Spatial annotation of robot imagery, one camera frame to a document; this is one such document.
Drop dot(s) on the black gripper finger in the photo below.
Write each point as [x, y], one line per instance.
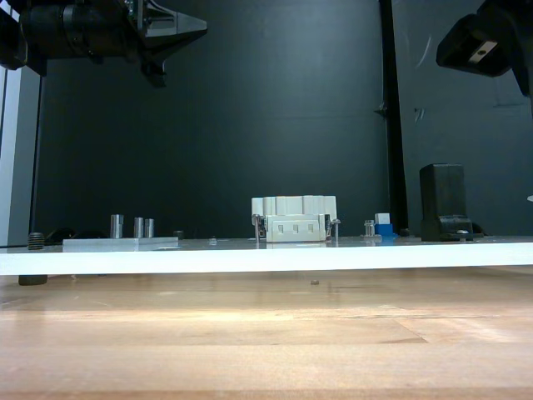
[155, 62]
[183, 25]

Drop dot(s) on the medium steel bar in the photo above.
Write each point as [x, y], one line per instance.
[138, 227]

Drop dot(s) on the small steel bar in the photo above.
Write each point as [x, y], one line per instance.
[149, 228]

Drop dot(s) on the large steel bar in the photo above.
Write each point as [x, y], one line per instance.
[117, 226]

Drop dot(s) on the white taskboard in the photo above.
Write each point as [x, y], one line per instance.
[266, 256]

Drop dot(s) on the small black knob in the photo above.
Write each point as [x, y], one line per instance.
[178, 234]

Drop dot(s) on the small black screw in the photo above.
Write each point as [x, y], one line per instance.
[404, 232]

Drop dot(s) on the silver connector screw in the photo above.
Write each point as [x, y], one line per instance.
[336, 227]
[258, 229]

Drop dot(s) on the black rounded knob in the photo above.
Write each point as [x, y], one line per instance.
[60, 235]

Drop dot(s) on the blue and white block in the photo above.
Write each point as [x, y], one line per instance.
[384, 231]

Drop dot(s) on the silver clamp screw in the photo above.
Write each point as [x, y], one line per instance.
[369, 228]

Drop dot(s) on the beige connector housing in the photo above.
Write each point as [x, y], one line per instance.
[295, 221]

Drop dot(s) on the black set screw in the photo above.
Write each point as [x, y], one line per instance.
[36, 241]

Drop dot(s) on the black rubber board foot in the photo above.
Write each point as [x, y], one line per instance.
[32, 280]

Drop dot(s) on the black frame post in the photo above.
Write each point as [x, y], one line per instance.
[393, 125]

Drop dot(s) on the black socket mount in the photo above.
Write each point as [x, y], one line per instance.
[443, 200]

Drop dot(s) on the white wall panel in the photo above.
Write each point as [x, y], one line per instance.
[16, 158]

